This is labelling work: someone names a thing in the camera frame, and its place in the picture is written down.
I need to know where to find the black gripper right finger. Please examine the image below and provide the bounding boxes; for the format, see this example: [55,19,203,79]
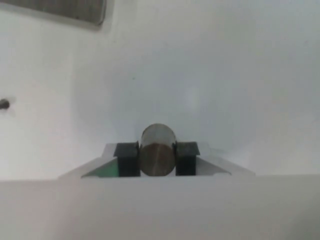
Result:
[174,140,257,178]

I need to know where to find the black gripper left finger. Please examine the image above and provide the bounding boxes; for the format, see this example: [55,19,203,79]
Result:
[57,141,140,180]

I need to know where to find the thick metal round peg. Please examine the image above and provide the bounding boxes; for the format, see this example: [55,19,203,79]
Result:
[138,122,177,177]

